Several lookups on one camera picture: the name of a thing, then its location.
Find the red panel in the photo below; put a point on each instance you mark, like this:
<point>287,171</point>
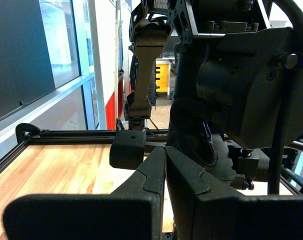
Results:
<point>110,110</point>

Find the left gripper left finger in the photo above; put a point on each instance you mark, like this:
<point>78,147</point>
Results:
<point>91,217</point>

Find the yellow drawer cabinet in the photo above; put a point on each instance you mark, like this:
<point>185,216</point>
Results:
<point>162,77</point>

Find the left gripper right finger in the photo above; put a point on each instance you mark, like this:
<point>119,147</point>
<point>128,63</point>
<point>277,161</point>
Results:
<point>229,217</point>

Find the grey aluminium window frame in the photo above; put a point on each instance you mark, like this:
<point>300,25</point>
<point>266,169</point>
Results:
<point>96,75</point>

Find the black metal frame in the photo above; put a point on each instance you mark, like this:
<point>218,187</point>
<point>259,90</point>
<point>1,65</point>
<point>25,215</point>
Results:
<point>66,133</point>

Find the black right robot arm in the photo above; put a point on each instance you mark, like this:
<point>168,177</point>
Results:
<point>241,87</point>

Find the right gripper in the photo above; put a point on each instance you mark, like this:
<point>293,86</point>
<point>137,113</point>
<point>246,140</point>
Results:
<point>127,150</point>

